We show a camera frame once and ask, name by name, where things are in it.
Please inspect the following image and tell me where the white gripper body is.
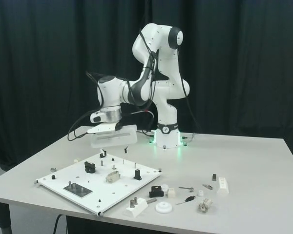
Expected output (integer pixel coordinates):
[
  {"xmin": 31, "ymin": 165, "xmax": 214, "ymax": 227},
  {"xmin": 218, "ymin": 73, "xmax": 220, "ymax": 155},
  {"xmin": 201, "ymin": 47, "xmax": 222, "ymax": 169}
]
[{"xmin": 89, "ymin": 124, "xmax": 138, "ymax": 149}]

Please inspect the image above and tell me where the white peg holder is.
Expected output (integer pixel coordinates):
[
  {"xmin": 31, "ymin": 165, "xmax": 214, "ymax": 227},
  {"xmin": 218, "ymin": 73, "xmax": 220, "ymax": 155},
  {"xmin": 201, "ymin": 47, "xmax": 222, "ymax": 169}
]
[
  {"xmin": 123, "ymin": 197, "xmax": 148, "ymax": 217},
  {"xmin": 216, "ymin": 176, "xmax": 230, "ymax": 195}
]

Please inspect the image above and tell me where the flat white mounting plate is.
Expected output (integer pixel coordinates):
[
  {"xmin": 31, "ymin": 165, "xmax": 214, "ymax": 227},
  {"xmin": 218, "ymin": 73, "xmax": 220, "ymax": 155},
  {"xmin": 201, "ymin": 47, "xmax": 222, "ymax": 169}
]
[{"xmin": 86, "ymin": 123, "xmax": 118, "ymax": 135}]

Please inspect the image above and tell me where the thin black rod red tag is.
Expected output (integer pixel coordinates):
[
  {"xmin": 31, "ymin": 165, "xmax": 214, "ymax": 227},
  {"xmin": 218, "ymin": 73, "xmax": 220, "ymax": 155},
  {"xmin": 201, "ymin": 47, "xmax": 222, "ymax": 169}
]
[{"xmin": 123, "ymin": 109, "xmax": 153, "ymax": 117}]

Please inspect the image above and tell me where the white task board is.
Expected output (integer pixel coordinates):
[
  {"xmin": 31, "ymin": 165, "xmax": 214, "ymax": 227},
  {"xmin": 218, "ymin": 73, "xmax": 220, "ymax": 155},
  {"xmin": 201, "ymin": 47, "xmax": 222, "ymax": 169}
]
[{"xmin": 33, "ymin": 152, "xmax": 163, "ymax": 217}]

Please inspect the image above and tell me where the black D-SUB plug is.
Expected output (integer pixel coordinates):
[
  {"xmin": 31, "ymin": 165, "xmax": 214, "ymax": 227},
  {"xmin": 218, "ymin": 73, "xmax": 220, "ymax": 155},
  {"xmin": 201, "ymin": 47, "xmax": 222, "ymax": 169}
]
[{"xmin": 148, "ymin": 185, "xmax": 165, "ymax": 198}]

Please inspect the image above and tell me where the white large gear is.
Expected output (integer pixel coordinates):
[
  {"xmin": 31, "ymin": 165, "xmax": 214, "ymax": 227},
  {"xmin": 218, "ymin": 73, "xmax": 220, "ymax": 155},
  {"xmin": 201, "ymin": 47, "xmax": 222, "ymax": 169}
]
[{"xmin": 155, "ymin": 202, "xmax": 174, "ymax": 215}]

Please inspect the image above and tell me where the metal waterproof plug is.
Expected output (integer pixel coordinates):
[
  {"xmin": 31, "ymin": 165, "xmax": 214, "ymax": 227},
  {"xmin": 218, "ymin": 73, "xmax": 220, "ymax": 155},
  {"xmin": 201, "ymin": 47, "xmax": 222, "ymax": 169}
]
[{"xmin": 197, "ymin": 197, "xmax": 213, "ymax": 215}]

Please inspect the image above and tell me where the black curtain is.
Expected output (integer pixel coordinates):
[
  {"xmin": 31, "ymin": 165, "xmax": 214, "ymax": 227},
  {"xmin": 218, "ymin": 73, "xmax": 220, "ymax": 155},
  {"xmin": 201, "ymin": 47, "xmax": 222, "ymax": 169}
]
[{"xmin": 0, "ymin": 0, "xmax": 293, "ymax": 171}]

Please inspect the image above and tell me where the black table leg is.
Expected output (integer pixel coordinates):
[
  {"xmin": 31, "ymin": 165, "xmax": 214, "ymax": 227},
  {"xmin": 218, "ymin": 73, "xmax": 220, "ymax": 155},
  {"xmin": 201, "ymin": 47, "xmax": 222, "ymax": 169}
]
[{"xmin": 0, "ymin": 200, "xmax": 12, "ymax": 234}]

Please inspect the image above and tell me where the small white camera box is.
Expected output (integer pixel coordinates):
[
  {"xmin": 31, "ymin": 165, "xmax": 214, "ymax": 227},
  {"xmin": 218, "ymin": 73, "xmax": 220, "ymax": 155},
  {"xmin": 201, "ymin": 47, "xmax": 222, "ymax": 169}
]
[{"xmin": 89, "ymin": 112, "xmax": 102, "ymax": 124}]

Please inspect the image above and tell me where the black camera cable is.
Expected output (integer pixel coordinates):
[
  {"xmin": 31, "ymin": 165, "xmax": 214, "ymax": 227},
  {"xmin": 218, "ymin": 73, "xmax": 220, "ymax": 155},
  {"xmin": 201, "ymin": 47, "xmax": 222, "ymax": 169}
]
[{"xmin": 67, "ymin": 71, "xmax": 105, "ymax": 142}]

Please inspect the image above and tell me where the black base cable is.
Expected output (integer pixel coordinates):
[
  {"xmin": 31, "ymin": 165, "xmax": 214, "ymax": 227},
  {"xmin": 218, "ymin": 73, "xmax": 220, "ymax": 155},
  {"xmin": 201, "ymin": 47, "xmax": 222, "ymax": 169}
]
[{"xmin": 177, "ymin": 46, "xmax": 201, "ymax": 130}]

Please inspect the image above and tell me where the black cable under table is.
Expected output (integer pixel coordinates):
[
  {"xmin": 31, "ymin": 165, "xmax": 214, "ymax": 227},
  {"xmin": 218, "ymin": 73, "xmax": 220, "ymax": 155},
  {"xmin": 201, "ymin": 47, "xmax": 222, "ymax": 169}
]
[{"xmin": 54, "ymin": 214, "xmax": 64, "ymax": 234}]

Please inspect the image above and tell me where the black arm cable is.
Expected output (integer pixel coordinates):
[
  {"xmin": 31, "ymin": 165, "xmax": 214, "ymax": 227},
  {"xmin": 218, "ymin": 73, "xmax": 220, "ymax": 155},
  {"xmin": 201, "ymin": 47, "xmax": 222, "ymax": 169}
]
[{"xmin": 122, "ymin": 26, "xmax": 162, "ymax": 108}]

